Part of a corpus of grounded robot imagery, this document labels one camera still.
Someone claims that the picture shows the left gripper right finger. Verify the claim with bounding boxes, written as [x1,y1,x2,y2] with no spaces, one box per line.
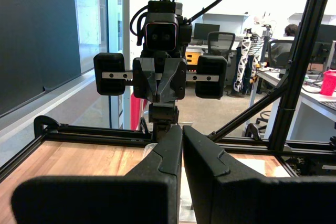
[183,125,336,224]

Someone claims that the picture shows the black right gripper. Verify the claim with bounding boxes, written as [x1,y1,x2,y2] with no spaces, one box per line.
[93,50,228,103]

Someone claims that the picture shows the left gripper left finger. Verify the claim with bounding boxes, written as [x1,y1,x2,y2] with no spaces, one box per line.
[10,125,184,224]

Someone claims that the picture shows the red panel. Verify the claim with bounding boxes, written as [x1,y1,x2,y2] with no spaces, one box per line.
[130,93,148,131]

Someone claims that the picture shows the yellow drawer cabinet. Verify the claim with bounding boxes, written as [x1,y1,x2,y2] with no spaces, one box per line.
[185,51,201,66]

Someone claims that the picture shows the clear plastic tub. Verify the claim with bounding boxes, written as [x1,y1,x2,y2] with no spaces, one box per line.
[142,142,159,161]

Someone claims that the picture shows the black computer monitor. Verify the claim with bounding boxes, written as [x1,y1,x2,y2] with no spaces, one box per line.
[193,23,221,42]
[313,24,336,70]

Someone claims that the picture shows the white lattice robot legs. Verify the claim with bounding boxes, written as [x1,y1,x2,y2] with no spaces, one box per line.
[232,15,265,96]

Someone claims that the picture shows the white office desk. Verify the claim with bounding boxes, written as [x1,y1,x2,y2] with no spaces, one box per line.
[257,69,336,142]

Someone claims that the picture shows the red cup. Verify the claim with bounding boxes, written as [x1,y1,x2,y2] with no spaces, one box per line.
[320,69,336,96]

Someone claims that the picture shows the person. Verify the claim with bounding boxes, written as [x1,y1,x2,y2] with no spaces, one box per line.
[283,24,299,41]

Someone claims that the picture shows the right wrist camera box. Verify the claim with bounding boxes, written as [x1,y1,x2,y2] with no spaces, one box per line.
[143,0,184,51]

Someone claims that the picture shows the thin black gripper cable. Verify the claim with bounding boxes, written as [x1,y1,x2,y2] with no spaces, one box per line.
[130,5,149,48]

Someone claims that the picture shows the black aluminium frame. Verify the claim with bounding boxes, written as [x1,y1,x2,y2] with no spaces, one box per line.
[0,0,336,183]

